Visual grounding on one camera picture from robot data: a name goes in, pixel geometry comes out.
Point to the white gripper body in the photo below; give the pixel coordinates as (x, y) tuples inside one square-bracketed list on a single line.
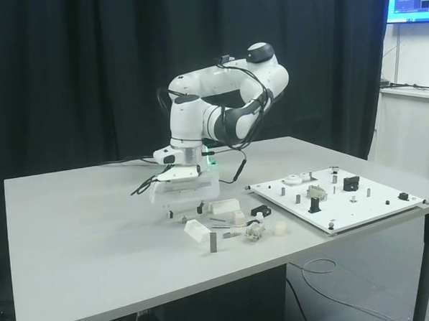
[(187, 190)]

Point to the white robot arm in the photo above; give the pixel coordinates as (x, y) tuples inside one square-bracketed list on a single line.
[(187, 126)]

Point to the white large gear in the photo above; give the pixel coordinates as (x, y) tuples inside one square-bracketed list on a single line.
[(292, 180)]

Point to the white medium gear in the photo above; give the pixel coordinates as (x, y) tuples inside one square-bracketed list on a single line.
[(304, 176)]

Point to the small metal bolt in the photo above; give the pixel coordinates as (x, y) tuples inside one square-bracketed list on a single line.
[(184, 219)]

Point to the long white holder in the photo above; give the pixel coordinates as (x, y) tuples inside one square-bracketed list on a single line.
[(224, 206)]

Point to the white holder with holes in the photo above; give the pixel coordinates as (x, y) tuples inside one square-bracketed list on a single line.
[(196, 231)]

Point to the metal round peg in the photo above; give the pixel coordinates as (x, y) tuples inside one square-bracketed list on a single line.
[(219, 224)]

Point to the metal square peg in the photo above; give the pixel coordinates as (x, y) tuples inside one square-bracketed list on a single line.
[(214, 243)]

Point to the small white holder block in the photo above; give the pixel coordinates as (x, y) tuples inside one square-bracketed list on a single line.
[(238, 217)]

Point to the small flat metal piece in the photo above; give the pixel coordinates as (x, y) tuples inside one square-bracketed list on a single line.
[(229, 235)]

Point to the white plug with metal clips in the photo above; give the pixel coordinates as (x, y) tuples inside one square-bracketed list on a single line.
[(254, 232)]

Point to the black plug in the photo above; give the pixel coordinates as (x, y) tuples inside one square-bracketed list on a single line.
[(260, 210)]

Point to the white ribbed holder cube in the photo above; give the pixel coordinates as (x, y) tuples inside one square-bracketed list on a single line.
[(281, 229)]

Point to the white task board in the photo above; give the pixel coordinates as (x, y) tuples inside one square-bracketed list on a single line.
[(346, 204)]

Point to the black curtain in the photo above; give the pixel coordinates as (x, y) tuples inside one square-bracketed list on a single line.
[(87, 66)]

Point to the white cabinet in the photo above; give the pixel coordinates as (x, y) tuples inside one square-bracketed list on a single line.
[(411, 136)]

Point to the black table leg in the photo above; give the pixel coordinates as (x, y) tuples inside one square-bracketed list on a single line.
[(426, 264)]

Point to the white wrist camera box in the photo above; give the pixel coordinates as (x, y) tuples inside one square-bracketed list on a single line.
[(167, 156)]

